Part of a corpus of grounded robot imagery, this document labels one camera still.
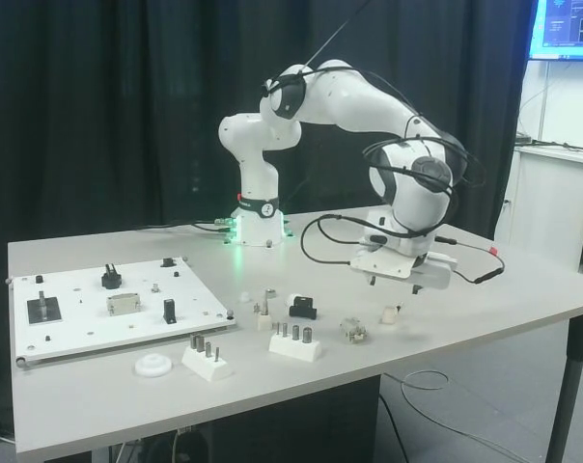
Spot grey floor cable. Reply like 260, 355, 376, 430
399, 369, 551, 463

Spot white task board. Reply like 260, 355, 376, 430
5, 254, 236, 370

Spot blue screen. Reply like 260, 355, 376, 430
528, 0, 583, 63

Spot black looped wrist cable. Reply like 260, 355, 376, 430
299, 213, 385, 265

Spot black curtain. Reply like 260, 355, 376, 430
0, 0, 534, 428

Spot black D-SUB plug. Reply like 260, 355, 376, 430
286, 294, 319, 320

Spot black table leg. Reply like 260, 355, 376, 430
545, 308, 583, 463

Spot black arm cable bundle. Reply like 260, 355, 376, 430
261, 0, 486, 237

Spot black base cables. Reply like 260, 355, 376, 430
141, 219, 236, 236

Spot white square peg holder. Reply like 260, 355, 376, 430
180, 343, 236, 383

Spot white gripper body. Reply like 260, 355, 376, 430
406, 253, 459, 291

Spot metal waterproof plug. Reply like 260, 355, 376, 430
339, 317, 369, 346

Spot white large gear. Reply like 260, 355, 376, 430
133, 353, 175, 378

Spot white round peg holder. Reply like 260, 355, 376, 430
267, 332, 324, 363

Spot white holder with plug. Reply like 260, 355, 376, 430
378, 301, 403, 326

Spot white cabinet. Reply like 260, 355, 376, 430
492, 139, 583, 280

